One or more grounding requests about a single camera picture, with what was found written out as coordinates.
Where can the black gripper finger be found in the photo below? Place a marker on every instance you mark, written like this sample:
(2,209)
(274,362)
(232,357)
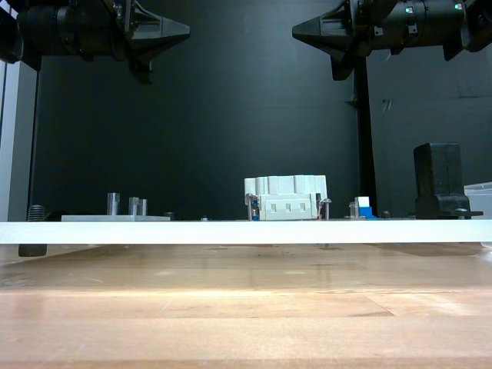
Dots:
(169,30)
(317,32)
(336,50)
(153,48)

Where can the beige connector housing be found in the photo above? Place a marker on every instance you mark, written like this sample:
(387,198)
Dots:
(286,192)

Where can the blue and white connector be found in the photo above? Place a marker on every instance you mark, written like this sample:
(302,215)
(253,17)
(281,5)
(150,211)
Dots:
(365,212)

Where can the clear plastic tub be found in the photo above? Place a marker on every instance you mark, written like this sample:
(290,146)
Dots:
(480,196)

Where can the white task board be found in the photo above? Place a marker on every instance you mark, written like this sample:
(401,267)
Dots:
(246,232)

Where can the black enclosure column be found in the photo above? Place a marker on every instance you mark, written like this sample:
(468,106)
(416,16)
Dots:
(365,153)

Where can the grey aluminium enclosure post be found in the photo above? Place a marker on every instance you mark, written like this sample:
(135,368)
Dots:
(19,153)

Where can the black USB socket mount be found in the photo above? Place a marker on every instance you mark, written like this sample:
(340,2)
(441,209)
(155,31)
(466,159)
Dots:
(436,173)

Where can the silver slotted metal post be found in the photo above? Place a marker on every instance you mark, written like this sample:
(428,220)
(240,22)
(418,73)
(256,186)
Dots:
(138,207)
(114,203)

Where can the grey metal base plate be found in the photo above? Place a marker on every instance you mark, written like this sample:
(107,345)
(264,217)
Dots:
(115,218)

